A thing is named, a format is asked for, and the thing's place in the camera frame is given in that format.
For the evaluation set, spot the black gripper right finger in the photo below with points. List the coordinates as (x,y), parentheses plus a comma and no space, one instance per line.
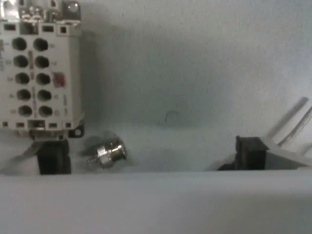
(251,153)

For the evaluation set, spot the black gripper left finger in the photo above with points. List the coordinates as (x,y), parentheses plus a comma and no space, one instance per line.
(53,158)

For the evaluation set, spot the metal round peg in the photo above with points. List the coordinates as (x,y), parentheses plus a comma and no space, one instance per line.
(298,126)
(290,115)

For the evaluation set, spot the metal BNC plug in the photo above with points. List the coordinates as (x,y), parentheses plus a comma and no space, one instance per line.
(109,153)

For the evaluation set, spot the white holder with holes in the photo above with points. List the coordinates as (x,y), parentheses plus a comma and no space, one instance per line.
(29,61)

